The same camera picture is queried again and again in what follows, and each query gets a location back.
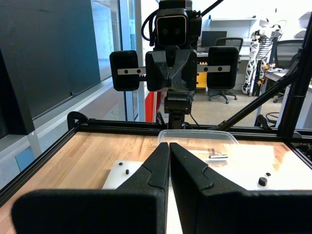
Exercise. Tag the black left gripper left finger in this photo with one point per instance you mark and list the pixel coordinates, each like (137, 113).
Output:
(97, 212)

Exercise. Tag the yellow box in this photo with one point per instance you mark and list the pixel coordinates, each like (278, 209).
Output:
(201, 80)

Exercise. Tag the white lattice structure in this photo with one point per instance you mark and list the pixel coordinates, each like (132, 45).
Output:
(251, 63)

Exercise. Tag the black computer monitor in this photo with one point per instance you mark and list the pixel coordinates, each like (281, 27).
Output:
(213, 39)

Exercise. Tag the clear plastic tub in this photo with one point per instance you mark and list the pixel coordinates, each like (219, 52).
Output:
(195, 139)

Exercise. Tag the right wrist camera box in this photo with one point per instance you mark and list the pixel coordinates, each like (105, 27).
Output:
(171, 29)

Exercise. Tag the red cabinet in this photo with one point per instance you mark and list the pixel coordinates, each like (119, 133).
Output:
(152, 107)

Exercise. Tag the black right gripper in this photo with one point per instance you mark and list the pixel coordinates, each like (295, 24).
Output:
(223, 58)

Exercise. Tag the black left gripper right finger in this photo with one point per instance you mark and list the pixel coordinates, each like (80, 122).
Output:
(243, 212)

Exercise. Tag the silver metal cylinder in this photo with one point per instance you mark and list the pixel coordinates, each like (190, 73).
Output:
(218, 156)

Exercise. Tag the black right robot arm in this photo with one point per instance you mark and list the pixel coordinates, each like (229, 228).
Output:
(179, 107)

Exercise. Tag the white plastic board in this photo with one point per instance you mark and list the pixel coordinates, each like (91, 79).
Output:
(122, 178)

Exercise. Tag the black aluminium frame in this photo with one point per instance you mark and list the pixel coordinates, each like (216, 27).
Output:
(117, 123)

